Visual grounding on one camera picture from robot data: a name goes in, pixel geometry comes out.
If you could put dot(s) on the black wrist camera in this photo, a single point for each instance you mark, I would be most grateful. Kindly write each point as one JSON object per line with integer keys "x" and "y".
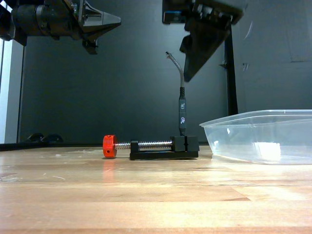
{"x": 174, "y": 17}

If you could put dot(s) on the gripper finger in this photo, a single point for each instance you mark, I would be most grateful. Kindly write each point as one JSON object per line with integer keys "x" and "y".
{"x": 202, "y": 44}
{"x": 111, "y": 20}
{"x": 100, "y": 31}

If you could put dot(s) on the black USB-C socket adapter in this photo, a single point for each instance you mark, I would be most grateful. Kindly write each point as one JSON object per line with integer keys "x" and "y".
{"x": 182, "y": 124}

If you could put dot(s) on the clear plastic tub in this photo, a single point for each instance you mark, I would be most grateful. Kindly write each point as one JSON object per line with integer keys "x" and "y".
{"x": 231, "y": 141}

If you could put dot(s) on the black wall post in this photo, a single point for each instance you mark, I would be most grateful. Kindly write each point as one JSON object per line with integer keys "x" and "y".
{"x": 232, "y": 92}

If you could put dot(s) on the black vise with orange knob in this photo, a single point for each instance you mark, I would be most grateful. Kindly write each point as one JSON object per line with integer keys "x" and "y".
{"x": 185, "y": 146}

